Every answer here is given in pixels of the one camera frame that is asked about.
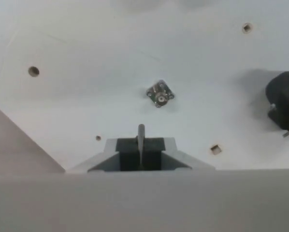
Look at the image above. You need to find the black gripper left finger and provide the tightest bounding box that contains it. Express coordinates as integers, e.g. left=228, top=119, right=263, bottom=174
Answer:
left=67, top=137, right=141, bottom=173

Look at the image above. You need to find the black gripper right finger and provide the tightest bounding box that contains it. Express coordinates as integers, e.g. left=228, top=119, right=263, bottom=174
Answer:
left=142, top=137, right=216, bottom=172

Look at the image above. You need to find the white task board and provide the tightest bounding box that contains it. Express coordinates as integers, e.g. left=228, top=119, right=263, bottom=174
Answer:
left=0, top=0, right=289, bottom=175

